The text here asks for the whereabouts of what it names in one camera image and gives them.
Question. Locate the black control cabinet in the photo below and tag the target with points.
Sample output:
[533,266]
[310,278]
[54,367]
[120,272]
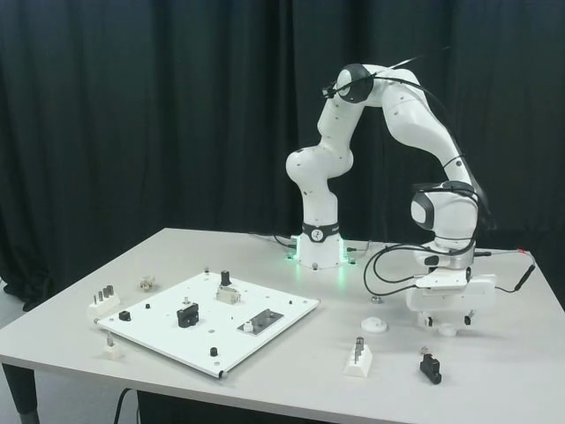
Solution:
[243,408]

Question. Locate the large metal round peg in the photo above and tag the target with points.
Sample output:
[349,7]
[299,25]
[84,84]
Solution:
[360,344]

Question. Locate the white round peg holder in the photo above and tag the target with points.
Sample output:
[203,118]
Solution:
[357,367]

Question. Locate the small metal square peg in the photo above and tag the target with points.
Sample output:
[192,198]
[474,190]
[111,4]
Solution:
[96,297]

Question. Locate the large metal square peg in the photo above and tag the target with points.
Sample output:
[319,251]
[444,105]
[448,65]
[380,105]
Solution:
[110,293]

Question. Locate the dark grey table leg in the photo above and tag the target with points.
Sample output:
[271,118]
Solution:
[17,393]

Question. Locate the white square peg holder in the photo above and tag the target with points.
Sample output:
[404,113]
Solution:
[106,304]

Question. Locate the small metal BNC plug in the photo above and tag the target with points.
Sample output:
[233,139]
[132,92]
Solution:
[424,350]

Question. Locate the white bolt holder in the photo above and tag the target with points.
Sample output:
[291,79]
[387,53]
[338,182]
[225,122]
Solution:
[111,352]

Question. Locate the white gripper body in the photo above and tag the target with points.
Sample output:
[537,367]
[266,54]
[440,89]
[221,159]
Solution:
[481,291]

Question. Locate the metal bolt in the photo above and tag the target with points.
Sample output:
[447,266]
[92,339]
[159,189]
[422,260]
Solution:
[108,340]

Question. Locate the white large gear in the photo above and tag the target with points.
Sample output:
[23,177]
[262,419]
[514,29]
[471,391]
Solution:
[374,326]

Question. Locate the black curtains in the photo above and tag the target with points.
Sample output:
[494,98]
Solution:
[132,110]

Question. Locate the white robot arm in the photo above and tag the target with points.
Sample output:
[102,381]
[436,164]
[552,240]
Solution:
[318,176]

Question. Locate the beige plug connector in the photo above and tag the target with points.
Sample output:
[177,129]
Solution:
[148,283]

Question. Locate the black D-SUB plug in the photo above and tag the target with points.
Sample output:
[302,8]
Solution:
[430,365]

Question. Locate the white task board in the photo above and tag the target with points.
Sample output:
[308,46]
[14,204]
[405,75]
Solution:
[176,344]

